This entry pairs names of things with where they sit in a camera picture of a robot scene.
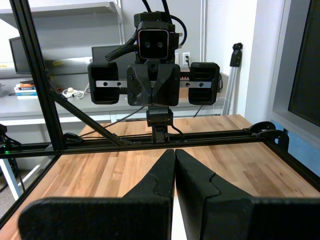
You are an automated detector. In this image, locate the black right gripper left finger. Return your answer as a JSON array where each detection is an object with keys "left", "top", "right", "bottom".
[{"left": 17, "top": 149, "right": 176, "bottom": 240}]

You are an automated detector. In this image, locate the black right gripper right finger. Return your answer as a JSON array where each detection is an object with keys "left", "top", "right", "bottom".
[{"left": 174, "top": 149, "right": 320, "bottom": 240}]

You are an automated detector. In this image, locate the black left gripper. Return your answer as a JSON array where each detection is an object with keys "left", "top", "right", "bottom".
[{"left": 87, "top": 59, "right": 221, "bottom": 107}]

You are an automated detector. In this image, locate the white taskboard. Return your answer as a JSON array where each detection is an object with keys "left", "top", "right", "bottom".
[{"left": 171, "top": 193, "right": 188, "bottom": 240}]

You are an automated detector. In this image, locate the black computer monitor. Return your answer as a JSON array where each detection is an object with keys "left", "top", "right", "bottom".
[
  {"left": 8, "top": 36, "right": 26, "bottom": 75},
  {"left": 91, "top": 44, "right": 138, "bottom": 70}
]

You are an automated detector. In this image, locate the white table leg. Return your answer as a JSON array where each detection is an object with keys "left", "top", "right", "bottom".
[{"left": 0, "top": 158, "right": 23, "bottom": 201}]

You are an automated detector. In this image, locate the grey desk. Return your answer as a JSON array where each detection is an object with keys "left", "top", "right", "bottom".
[{"left": 0, "top": 65, "right": 230, "bottom": 126}]

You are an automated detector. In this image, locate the stack of books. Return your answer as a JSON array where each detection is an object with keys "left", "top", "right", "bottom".
[{"left": 14, "top": 83, "right": 35, "bottom": 99}]

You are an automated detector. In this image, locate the black device green light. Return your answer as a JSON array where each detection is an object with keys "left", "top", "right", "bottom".
[{"left": 0, "top": 123, "right": 23, "bottom": 156}]

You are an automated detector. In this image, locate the thin black base cable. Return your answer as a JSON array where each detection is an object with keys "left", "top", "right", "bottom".
[{"left": 169, "top": 124, "right": 186, "bottom": 142}]

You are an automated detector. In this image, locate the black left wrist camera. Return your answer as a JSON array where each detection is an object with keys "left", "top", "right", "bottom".
[{"left": 136, "top": 21, "right": 181, "bottom": 61}]

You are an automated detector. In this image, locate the black braided camera cable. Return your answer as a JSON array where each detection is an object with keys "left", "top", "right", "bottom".
[{"left": 104, "top": 36, "right": 139, "bottom": 63}]

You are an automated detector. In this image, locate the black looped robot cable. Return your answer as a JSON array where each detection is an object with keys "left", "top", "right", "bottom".
[{"left": 170, "top": 14, "right": 188, "bottom": 48}]

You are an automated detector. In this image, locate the white cable bundle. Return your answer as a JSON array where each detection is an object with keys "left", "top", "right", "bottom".
[{"left": 61, "top": 86, "right": 91, "bottom": 100}]

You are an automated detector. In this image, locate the white wall conduit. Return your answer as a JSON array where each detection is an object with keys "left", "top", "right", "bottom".
[{"left": 199, "top": 0, "right": 208, "bottom": 65}]

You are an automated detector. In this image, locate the white wall shelf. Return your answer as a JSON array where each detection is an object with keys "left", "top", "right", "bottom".
[{"left": 0, "top": 1, "right": 126, "bottom": 46}]

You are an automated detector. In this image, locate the black aluminium frame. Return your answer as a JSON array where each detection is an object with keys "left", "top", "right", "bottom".
[{"left": 0, "top": 0, "right": 320, "bottom": 228}]

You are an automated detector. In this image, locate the grey window frame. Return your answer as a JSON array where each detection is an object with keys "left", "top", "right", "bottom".
[{"left": 268, "top": 0, "right": 320, "bottom": 141}]

